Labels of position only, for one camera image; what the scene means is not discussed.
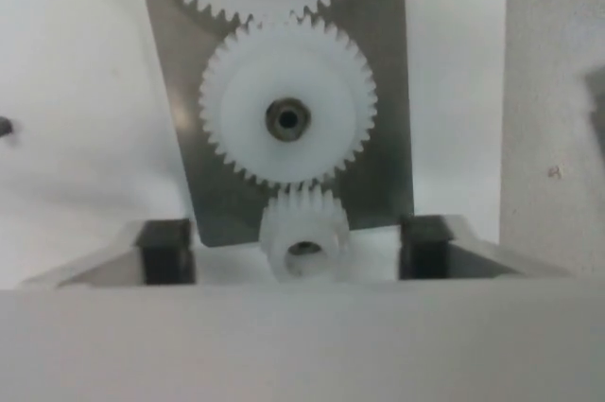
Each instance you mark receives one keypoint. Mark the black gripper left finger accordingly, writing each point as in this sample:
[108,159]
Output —
[165,250]

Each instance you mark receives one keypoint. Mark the white small gear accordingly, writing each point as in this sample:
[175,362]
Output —
[276,236]

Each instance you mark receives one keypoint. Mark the white medium gear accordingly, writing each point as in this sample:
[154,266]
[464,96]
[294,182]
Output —
[236,104]

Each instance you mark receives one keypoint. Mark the small black stud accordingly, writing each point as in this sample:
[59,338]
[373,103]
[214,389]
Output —
[5,127]

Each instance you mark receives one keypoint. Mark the white task board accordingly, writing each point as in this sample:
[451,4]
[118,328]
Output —
[71,90]

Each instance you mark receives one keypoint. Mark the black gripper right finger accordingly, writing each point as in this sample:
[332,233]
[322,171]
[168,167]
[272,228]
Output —
[425,246]

